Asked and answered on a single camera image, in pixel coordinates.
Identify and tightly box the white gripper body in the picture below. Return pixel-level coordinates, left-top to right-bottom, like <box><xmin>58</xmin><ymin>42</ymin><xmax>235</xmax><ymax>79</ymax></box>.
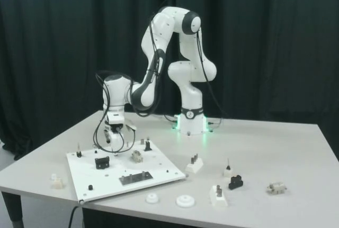
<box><xmin>108</xmin><ymin>131</ymin><xmax>126</xmax><ymax>153</ymax></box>

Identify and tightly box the white task board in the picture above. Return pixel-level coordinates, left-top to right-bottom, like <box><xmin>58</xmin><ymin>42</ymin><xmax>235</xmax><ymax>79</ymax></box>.
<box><xmin>65</xmin><ymin>137</ymin><xmax>186</xmax><ymax>204</ymax></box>

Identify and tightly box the white medium gear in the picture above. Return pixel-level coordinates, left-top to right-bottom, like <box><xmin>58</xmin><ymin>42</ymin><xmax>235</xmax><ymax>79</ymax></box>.
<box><xmin>145</xmin><ymin>193</ymin><xmax>160</xmax><ymax>204</ymax></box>

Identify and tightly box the white cube holder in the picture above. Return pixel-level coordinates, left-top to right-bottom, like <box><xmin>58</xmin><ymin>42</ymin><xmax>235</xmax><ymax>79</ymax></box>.
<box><xmin>52</xmin><ymin>178</ymin><xmax>66</xmax><ymax>190</ymax></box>

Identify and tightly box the white square peg holder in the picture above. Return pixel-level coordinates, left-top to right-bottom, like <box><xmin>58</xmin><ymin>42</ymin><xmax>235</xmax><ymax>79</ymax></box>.
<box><xmin>184</xmin><ymin>159</ymin><xmax>204</xmax><ymax>174</ymax></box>

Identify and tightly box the white large gear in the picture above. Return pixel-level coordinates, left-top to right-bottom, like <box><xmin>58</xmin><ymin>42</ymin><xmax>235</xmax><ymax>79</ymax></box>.
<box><xmin>175</xmin><ymin>195</ymin><xmax>196</xmax><ymax>208</ymax></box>

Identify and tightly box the white round peg holder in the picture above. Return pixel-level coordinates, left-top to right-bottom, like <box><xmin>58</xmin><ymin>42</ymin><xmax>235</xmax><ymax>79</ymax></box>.
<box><xmin>209</xmin><ymin>185</ymin><xmax>229</xmax><ymax>209</ymax></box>

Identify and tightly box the dark grey table leg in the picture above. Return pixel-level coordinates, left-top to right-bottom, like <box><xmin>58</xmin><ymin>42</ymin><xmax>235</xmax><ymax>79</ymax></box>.
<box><xmin>1</xmin><ymin>191</ymin><xmax>22</xmax><ymax>228</ymax></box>

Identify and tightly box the black D-SUB plug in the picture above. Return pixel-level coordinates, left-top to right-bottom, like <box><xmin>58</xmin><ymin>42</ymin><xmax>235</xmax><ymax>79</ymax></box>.
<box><xmin>228</xmin><ymin>175</ymin><xmax>244</xmax><ymax>190</ymax></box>

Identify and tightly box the black curtain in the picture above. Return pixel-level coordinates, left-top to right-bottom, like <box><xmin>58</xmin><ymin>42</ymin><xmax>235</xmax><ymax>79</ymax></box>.
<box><xmin>0</xmin><ymin>0</ymin><xmax>339</xmax><ymax>161</ymax></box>

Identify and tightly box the beige metal connector plug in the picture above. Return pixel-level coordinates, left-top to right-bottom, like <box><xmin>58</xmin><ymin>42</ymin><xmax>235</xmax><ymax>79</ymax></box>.
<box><xmin>266</xmin><ymin>182</ymin><xmax>288</xmax><ymax>194</ymax></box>

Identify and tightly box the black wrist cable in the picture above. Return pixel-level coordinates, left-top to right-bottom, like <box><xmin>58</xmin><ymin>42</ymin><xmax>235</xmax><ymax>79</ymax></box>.
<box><xmin>92</xmin><ymin>71</ymin><xmax>138</xmax><ymax>152</ymax></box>

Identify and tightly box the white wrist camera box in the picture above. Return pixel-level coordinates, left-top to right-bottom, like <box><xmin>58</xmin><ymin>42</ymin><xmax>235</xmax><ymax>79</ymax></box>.
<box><xmin>106</xmin><ymin>110</ymin><xmax>126</xmax><ymax>125</ymax></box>

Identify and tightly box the black hanging cable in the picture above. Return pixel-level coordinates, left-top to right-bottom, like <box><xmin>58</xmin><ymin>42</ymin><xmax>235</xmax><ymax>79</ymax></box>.
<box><xmin>68</xmin><ymin>203</ymin><xmax>81</xmax><ymax>228</ymax></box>

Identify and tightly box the black forearm cable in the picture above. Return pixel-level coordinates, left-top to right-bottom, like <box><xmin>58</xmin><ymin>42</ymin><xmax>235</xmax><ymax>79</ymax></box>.
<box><xmin>131</xmin><ymin>12</ymin><xmax>167</xmax><ymax>116</ymax></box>

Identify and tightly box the black upper arm cable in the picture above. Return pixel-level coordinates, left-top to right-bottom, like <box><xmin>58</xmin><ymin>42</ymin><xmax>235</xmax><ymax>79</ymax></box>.
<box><xmin>195</xmin><ymin>25</ymin><xmax>225</xmax><ymax>128</ymax></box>

